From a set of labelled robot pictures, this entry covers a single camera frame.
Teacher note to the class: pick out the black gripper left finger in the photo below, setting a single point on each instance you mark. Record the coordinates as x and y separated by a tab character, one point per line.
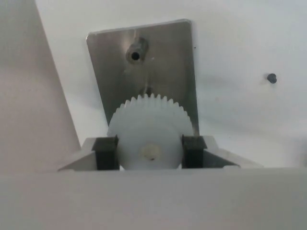
105	154

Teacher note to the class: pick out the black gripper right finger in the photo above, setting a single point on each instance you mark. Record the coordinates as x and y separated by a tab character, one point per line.
194	153

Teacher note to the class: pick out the white medium gear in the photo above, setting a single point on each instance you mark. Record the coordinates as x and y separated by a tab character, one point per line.
149	134

